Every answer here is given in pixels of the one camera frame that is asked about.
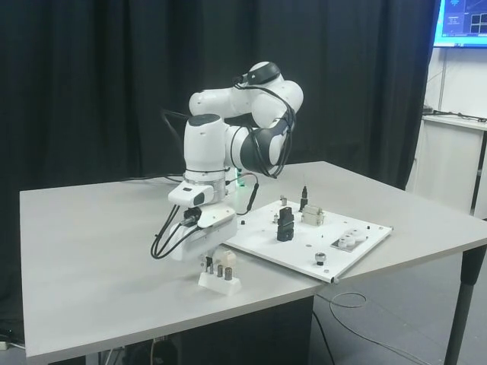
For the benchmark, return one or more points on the small metal connector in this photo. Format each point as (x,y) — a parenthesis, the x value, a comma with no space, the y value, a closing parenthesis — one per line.
(275,218)

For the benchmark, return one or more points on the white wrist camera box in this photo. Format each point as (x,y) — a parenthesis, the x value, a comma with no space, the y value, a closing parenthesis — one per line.
(190,195)

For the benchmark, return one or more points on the white small gear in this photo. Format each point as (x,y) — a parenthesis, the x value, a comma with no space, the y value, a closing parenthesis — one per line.
(341,245)

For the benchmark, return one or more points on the black cabinet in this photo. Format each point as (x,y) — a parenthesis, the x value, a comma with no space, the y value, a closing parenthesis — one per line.
(247,334)

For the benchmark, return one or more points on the white round peg holder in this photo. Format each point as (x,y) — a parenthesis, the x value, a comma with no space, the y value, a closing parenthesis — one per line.
(220,285)

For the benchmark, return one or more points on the medium metal round peg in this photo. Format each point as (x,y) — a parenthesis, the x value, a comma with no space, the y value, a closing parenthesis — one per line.
(220,270)

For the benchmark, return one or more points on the black curtain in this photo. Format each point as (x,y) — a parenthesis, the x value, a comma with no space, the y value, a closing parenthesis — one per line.
(114,76)

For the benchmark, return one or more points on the black D-SUB plug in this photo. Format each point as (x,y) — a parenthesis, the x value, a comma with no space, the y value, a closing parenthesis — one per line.
(285,228)

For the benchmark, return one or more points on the metal bolt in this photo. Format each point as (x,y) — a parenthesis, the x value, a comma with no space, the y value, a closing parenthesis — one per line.
(320,258)

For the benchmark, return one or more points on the white large gear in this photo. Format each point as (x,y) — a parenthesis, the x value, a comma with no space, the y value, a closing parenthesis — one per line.
(358,235)

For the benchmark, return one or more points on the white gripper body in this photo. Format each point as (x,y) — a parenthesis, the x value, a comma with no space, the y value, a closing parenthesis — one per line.
(198,243)

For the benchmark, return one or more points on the metal BNC plug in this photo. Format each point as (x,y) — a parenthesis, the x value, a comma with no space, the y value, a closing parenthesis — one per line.
(283,200)

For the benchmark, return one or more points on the small black adapter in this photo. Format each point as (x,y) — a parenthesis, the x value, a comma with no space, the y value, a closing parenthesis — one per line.
(427,110)

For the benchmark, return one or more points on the large metal round peg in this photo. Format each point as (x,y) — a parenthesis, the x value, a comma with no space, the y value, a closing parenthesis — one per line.
(228,273)

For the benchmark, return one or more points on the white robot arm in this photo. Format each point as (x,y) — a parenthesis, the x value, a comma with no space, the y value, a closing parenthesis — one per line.
(203,152)

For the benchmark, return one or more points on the dark table leg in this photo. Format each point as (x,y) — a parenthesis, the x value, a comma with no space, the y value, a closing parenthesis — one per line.
(462,304)

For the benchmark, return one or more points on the blue screen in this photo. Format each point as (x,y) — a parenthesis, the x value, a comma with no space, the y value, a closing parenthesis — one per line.
(462,23)

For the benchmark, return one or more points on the white cabinet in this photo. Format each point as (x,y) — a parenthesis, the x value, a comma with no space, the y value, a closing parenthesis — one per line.
(449,163)

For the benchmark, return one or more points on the white medium gear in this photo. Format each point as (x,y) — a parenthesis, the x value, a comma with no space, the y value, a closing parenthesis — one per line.
(349,241)

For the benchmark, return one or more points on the white task board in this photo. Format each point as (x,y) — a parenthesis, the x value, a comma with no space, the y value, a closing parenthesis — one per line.
(289,247)

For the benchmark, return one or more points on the grey waterproof plug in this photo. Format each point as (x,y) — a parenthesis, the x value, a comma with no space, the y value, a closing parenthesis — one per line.
(312,217)

